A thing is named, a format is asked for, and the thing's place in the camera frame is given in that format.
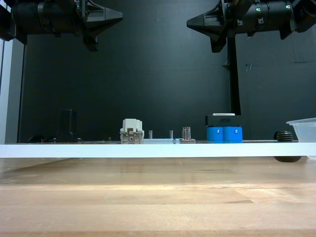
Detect black partition post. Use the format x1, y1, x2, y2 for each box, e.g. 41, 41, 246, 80
223, 37, 242, 116

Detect clear plastic tub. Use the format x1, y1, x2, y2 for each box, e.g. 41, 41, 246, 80
285, 118, 316, 159

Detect small silver round connector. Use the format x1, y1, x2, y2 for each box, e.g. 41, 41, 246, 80
181, 126, 197, 144

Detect blue clamp with black block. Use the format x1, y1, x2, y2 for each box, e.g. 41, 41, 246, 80
205, 113, 244, 144

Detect grey rectangular connector housing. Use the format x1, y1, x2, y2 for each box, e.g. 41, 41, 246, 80
119, 118, 144, 145

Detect black rubber board foot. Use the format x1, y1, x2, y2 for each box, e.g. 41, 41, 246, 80
274, 156, 302, 163

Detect white taskboard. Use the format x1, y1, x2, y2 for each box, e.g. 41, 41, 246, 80
0, 140, 316, 159

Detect black knurled knob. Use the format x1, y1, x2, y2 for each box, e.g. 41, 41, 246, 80
273, 130, 294, 143

